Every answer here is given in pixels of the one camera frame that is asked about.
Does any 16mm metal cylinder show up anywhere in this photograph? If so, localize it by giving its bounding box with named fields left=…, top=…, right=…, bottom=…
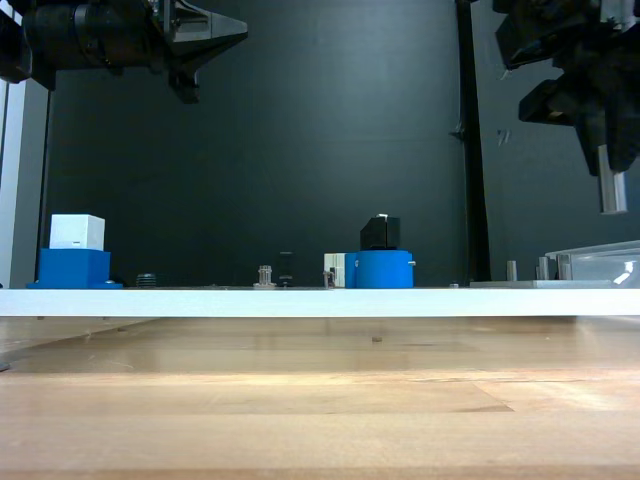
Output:
left=598, top=144, right=628, bottom=215

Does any white taskboard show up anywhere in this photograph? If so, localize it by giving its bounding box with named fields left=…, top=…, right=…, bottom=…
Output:
left=0, top=287, right=640, bottom=319

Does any clear plastic tub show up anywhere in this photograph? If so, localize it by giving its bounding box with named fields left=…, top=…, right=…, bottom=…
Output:
left=544, top=239, right=640, bottom=289

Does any grey metal plate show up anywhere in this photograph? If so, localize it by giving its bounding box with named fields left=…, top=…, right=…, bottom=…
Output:
left=469, top=278, right=615, bottom=290

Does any white cube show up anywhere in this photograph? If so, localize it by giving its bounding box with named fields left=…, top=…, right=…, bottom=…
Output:
left=49, top=213, right=106, bottom=251

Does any black block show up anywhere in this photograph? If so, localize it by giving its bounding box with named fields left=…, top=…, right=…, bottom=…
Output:
left=359, top=212, right=402, bottom=251

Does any blue square base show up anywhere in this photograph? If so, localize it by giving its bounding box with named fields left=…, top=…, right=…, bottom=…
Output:
left=25, top=248, right=124, bottom=290

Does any blue round holder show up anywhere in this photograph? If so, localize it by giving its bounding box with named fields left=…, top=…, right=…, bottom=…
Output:
left=352, top=248, right=416, bottom=290

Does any white connector housing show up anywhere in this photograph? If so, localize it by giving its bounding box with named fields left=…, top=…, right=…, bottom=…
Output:
left=323, top=252, right=359, bottom=289

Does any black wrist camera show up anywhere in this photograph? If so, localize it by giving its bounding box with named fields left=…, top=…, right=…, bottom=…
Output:
left=494, top=9, right=561, bottom=71

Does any black aluminium frame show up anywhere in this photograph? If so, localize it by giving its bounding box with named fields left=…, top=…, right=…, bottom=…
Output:
left=449, top=0, right=494, bottom=282

